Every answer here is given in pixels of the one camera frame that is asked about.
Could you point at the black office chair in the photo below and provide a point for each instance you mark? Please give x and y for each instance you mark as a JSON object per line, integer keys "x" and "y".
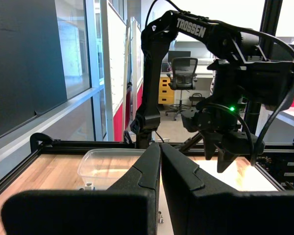
{"x": 183, "y": 73}

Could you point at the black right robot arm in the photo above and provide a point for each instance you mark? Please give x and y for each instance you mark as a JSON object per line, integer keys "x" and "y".
{"x": 152, "y": 73}

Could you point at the yellow drawer cabinet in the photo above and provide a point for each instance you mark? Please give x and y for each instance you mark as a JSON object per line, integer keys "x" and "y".
{"x": 165, "y": 91}

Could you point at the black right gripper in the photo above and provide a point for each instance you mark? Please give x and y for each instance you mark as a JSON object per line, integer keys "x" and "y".
{"x": 215, "y": 120}

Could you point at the silver window ledge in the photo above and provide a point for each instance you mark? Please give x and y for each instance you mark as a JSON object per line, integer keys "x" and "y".
{"x": 51, "y": 115}

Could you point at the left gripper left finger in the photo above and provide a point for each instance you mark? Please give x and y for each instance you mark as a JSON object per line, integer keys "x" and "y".
{"x": 88, "y": 213}

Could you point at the white red partition panel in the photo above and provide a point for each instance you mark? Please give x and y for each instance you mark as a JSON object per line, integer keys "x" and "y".
{"x": 116, "y": 73}

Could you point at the clear plastic tub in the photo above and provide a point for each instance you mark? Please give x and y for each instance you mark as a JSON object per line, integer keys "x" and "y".
{"x": 98, "y": 159}

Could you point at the small white blue connector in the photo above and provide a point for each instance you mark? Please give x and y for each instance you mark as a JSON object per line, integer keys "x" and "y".
{"x": 89, "y": 185}

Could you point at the black aluminium frame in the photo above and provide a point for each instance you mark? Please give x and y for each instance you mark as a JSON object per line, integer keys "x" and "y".
{"x": 71, "y": 144}

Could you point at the black curved frame bracket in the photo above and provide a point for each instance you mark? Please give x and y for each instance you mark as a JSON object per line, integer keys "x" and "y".
{"x": 39, "y": 137}

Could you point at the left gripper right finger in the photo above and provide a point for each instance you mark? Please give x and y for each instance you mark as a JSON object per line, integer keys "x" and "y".
{"x": 223, "y": 213}

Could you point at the dark computer monitor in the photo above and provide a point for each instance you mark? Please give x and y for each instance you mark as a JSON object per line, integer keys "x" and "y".
{"x": 178, "y": 54}

